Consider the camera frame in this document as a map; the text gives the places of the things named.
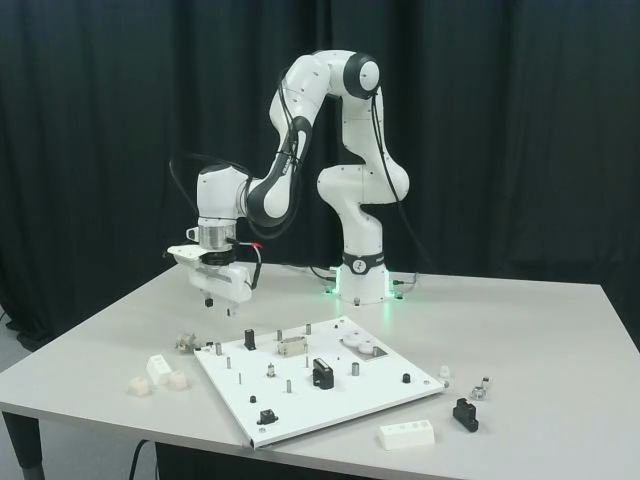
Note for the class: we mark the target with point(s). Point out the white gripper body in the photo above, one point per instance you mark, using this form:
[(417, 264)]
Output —
[(220, 280)]

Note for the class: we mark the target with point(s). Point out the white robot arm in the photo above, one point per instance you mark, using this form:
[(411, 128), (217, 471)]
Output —
[(360, 175)]

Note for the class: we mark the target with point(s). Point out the long white peg holder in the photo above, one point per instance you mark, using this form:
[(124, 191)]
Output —
[(160, 369)]

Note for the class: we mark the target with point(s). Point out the thick metal round peg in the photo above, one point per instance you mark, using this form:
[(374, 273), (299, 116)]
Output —
[(355, 369)]

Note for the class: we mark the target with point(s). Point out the white peg holder with holes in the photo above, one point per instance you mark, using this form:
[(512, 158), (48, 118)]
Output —
[(405, 434)]

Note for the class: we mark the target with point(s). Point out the black Ethernet socket block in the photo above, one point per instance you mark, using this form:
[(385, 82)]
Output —
[(249, 340)]

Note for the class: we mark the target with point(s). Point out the metal waterproof plug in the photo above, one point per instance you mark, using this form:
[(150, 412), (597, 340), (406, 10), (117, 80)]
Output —
[(185, 342)]

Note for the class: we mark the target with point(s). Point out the metal BNC plug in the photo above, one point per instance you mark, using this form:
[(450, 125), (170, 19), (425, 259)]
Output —
[(270, 371)]

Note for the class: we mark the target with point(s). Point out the small white holder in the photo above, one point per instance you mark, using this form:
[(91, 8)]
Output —
[(137, 388)]

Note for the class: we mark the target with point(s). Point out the black D-SUB plug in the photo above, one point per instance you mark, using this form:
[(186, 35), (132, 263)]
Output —
[(323, 374)]

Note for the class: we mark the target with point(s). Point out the white task board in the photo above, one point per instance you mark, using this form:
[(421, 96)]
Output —
[(310, 400)]

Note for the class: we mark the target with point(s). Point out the white large gear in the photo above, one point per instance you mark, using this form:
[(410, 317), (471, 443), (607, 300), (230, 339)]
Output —
[(354, 339)]

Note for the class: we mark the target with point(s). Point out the black curtains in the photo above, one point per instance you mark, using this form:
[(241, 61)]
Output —
[(100, 125)]

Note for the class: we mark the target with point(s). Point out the white small gear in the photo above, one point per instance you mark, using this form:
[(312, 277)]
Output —
[(443, 372)]

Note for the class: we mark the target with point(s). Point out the black table leg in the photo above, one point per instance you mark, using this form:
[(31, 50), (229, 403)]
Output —
[(22, 445)]

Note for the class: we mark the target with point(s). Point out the black plug with white label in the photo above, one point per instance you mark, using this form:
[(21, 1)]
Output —
[(465, 415)]

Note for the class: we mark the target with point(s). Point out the flat white camera plate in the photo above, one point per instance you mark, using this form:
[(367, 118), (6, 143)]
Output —
[(182, 252)]

